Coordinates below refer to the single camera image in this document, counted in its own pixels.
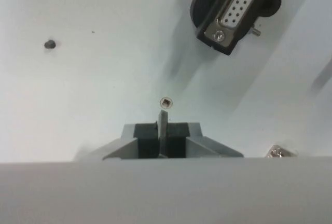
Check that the metal square peg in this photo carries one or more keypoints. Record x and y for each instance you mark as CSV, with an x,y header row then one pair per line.
x,y
163,130

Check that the white task board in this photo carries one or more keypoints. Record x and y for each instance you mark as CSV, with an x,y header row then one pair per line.
x,y
77,78

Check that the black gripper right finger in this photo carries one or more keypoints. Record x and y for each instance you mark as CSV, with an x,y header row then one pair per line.
x,y
179,141

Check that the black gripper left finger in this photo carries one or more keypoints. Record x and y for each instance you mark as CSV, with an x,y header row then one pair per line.
x,y
146,141

